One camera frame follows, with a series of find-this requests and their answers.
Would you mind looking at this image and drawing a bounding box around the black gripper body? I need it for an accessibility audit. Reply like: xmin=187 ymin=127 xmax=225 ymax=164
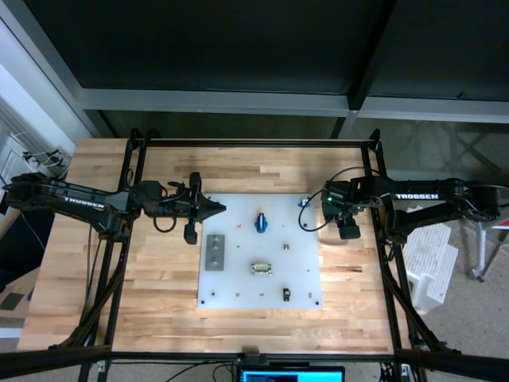
xmin=157 ymin=171 xmax=204 ymax=244
xmin=324 ymin=178 xmax=361 ymax=240

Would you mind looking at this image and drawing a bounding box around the clear plastic tub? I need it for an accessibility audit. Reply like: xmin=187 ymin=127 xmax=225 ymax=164
xmin=317 ymin=214 xmax=352 ymax=247

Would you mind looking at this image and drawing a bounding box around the grey metal plate with posts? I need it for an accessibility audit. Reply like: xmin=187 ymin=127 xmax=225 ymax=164
xmin=201 ymin=233 xmax=227 ymax=272

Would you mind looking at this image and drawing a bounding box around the blue connector with silver insert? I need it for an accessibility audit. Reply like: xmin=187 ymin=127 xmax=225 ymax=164
xmin=251 ymin=212 xmax=269 ymax=235

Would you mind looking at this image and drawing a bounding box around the white task board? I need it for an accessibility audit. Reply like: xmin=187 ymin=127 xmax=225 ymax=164
xmin=197 ymin=193 xmax=325 ymax=310

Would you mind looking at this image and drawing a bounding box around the white plastic step stool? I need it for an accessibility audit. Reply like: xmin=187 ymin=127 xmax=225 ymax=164
xmin=401 ymin=222 xmax=459 ymax=316

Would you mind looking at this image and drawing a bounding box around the silver metal stand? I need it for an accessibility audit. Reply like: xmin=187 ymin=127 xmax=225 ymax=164
xmin=459 ymin=214 xmax=504 ymax=284

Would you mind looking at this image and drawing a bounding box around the laptop screen with blue edge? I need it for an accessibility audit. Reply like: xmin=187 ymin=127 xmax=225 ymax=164
xmin=237 ymin=365 xmax=345 ymax=382

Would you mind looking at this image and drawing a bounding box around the cardboard box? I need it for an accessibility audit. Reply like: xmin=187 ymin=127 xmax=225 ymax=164
xmin=0 ymin=265 xmax=41 ymax=331

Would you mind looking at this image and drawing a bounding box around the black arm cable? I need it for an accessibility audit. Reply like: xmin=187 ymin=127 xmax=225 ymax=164
xmin=297 ymin=185 xmax=339 ymax=232
xmin=152 ymin=213 xmax=178 ymax=234

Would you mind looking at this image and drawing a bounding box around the grey glass wall frame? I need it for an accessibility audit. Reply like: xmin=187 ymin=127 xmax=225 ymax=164
xmin=0 ymin=0 xmax=509 ymax=140

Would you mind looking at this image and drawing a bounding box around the white cable bundle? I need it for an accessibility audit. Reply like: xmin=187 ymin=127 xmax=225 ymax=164
xmin=19 ymin=147 xmax=68 ymax=170

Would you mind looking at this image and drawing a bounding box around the black wall post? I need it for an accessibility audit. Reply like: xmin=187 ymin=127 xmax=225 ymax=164
xmin=333 ymin=0 xmax=398 ymax=140

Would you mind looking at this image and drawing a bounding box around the black aluminium table frame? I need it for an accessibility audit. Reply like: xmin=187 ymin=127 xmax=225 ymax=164
xmin=0 ymin=127 xmax=509 ymax=382

